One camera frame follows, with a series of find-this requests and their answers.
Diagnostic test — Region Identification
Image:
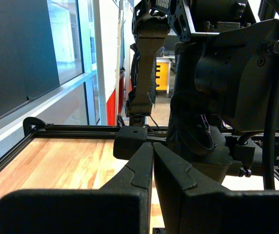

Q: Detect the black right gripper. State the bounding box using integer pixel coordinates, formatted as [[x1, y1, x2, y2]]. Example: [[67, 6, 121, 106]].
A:
[[114, 117, 256, 183]]

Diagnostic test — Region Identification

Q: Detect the yellow tool cabinet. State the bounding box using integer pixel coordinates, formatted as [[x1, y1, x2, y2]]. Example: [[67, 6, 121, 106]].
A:
[[155, 62, 170, 91]]

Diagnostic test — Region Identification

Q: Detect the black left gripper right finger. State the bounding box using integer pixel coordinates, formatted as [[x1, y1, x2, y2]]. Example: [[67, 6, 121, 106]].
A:
[[153, 142, 279, 234]]

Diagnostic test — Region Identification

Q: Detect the grey aluminium window ledge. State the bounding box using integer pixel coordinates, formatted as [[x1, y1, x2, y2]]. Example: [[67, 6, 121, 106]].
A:
[[0, 70, 99, 149]]

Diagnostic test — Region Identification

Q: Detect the red wall panel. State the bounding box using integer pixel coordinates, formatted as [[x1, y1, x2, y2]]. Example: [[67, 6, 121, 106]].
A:
[[106, 73, 125, 126]]

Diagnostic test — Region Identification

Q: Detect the black smooth right arm cable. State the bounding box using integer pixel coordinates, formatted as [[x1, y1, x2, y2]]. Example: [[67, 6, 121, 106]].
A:
[[262, 0, 279, 191]]

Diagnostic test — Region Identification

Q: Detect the black aluminium table frame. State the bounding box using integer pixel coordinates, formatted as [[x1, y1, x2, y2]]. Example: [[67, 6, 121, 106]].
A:
[[0, 117, 279, 191]]

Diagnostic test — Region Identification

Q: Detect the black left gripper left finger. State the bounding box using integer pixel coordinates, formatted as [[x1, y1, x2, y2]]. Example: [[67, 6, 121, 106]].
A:
[[0, 142, 154, 234]]

